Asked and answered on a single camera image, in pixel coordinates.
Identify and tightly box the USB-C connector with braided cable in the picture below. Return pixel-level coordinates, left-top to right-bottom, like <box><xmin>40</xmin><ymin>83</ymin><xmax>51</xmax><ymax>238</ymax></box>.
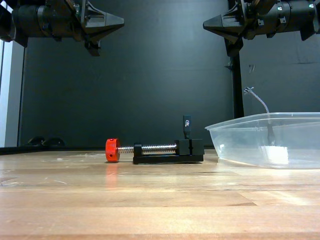
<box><xmin>243</xmin><ymin>86</ymin><xmax>276</xmax><ymax>147</ymax></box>

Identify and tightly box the black USB-C socket adapter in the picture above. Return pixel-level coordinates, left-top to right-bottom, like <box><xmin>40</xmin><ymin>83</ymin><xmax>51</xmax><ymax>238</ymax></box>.
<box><xmin>181</xmin><ymin>114</ymin><xmax>193</xmax><ymax>141</ymax></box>

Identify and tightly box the clear plastic tub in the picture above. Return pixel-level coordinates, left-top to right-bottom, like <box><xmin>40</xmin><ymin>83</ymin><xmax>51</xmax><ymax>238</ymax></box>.
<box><xmin>204</xmin><ymin>111</ymin><xmax>320</xmax><ymax>170</ymax></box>

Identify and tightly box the black vise with orange knob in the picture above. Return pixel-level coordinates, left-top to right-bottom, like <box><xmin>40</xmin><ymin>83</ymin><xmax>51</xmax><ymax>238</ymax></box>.
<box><xmin>104</xmin><ymin>138</ymin><xmax>205</xmax><ymax>165</ymax></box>

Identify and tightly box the black wall post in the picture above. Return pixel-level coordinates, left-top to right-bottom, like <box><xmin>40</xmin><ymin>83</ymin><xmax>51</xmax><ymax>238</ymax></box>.
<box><xmin>224</xmin><ymin>56</ymin><xmax>245</xmax><ymax>120</ymax></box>

